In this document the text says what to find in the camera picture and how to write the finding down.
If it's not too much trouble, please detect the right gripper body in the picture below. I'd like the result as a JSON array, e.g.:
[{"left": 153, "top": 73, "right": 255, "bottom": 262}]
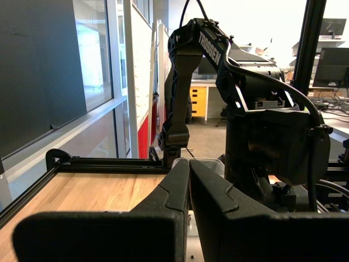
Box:
[{"left": 225, "top": 108, "right": 331, "bottom": 189}]

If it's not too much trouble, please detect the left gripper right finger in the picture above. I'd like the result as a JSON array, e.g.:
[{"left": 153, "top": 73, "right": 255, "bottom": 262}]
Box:
[{"left": 190, "top": 159, "right": 349, "bottom": 262}]

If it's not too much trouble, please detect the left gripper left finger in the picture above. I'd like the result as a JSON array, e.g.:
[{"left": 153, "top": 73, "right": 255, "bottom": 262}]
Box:
[{"left": 12, "top": 159, "right": 191, "bottom": 262}]

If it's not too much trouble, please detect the white taskboard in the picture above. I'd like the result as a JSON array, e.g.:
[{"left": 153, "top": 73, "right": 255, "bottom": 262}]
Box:
[{"left": 185, "top": 211, "right": 205, "bottom": 262}]

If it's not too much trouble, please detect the clear plastic tub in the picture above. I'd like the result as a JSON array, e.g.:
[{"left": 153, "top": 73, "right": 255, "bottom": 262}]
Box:
[{"left": 171, "top": 157, "right": 226, "bottom": 178}]

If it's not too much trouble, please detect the large black monitor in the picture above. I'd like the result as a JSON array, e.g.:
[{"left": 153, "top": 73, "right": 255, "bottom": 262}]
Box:
[{"left": 312, "top": 47, "right": 349, "bottom": 88}]

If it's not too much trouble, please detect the yellow drawer cabinet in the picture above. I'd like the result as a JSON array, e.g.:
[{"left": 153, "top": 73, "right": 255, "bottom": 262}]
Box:
[{"left": 190, "top": 86, "right": 207, "bottom": 118}]

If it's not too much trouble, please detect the black desk monitor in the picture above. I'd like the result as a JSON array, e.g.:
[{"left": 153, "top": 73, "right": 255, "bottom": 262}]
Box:
[{"left": 198, "top": 56, "right": 219, "bottom": 76}]

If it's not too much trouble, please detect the small black shelf monitor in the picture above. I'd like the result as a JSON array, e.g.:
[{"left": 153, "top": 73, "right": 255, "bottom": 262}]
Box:
[{"left": 321, "top": 18, "right": 347, "bottom": 39}]

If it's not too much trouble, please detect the white partition panel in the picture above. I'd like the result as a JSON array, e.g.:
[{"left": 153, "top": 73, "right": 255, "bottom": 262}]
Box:
[{"left": 124, "top": 0, "right": 154, "bottom": 159}]

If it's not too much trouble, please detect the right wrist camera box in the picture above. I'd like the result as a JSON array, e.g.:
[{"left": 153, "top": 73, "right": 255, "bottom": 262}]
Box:
[{"left": 268, "top": 181, "right": 297, "bottom": 213}]

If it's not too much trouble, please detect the white desk with cables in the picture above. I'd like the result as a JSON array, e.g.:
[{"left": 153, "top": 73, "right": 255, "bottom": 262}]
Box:
[{"left": 308, "top": 88, "right": 349, "bottom": 142}]

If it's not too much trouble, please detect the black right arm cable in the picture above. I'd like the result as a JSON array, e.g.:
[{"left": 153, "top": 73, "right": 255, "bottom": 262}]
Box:
[{"left": 178, "top": 0, "right": 333, "bottom": 213}]

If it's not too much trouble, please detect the black aluminium frame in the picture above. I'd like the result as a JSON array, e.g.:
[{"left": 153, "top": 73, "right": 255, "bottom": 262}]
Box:
[{"left": 0, "top": 0, "right": 349, "bottom": 230}]

